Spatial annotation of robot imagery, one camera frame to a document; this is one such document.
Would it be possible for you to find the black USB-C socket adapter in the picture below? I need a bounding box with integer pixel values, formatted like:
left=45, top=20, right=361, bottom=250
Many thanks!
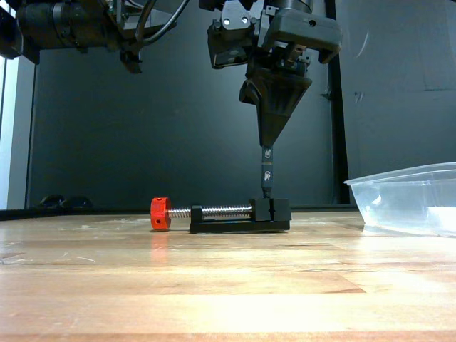
left=261, top=165, right=274, bottom=199

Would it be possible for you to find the black vise with red knob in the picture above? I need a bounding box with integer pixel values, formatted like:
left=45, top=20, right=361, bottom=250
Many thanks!
left=150, top=196, right=291, bottom=235

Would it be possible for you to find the clear plastic tub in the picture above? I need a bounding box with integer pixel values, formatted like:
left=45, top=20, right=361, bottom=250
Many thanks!
left=343, top=162, right=456, bottom=238

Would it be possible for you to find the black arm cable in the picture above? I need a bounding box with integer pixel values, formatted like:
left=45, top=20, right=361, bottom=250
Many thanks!
left=135, top=0, right=192, bottom=47

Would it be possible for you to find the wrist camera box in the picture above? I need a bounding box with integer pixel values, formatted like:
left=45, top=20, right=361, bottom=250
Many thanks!
left=208, top=1, right=259, bottom=71

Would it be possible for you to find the black upright post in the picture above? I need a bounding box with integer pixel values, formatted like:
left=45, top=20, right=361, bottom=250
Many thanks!
left=326, top=0, right=349, bottom=206

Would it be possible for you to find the black table frame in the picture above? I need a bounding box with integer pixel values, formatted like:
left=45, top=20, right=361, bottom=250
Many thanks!
left=0, top=204, right=357, bottom=221

